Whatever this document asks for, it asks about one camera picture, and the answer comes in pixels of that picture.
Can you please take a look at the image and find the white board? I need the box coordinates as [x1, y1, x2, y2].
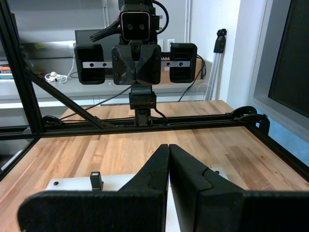
[45, 166, 230, 232]

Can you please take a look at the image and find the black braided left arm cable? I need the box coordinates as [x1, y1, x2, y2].
[90, 20, 121, 42]

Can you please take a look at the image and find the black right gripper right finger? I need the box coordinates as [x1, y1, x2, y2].
[169, 144, 309, 232]

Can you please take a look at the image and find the grey desk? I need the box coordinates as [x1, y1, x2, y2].
[0, 70, 214, 108]

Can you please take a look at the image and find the black monitor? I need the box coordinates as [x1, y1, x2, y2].
[74, 29, 121, 46]

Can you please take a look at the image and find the stack of books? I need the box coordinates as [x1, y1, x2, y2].
[0, 60, 14, 81]

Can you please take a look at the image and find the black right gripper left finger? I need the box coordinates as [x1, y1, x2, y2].
[17, 144, 169, 232]

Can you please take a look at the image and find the silver tripod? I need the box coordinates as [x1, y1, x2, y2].
[205, 28, 228, 102]

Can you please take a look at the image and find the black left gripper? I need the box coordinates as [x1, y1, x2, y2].
[74, 41, 198, 86]

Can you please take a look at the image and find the black aluminium frame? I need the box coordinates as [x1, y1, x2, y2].
[0, 0, 309, 184]

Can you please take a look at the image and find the black USB socket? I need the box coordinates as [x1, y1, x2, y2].
[89, 171, 104, 192]

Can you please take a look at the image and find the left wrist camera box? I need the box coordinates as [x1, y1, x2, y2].
[119, 4, 157, 42]

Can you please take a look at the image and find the black left wrist camera cable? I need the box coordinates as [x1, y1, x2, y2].
[152, 0, 169, 33]

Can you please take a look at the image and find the white cable bundle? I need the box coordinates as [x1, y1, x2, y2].
[44, 72, 69, 85]

